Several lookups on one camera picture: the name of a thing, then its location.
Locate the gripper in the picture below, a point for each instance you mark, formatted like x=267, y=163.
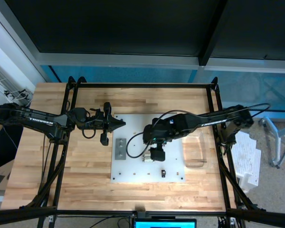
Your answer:
x=105, y=126
x=158, y=154

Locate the beige HAN10E connector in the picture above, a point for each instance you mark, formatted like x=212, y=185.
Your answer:
x=146, y=158

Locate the black connector housing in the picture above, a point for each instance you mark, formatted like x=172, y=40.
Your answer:
x=163, y=173

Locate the white taskboard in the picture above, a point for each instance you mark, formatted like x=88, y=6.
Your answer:
x=133, y=171

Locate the grey metal plate with pegs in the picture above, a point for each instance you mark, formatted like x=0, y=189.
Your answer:
x=116, y=152

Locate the clear plastic tub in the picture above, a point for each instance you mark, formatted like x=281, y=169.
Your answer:
x=192, y=154

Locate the blue laptop screen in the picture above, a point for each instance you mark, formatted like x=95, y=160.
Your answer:
x=165, y=224

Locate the white foam packaging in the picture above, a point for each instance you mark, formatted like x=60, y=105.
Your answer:
x=248, y=164

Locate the black case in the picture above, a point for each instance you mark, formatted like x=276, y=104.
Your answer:
x=0, y=147

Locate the silver metal stand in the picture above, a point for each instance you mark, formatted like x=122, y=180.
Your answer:
x=277, y=147

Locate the brown cardboard box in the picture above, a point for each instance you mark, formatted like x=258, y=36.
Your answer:
x=1, y=173

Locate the black aluminium frame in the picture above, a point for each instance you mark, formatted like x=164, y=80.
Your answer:
x=142, y=85

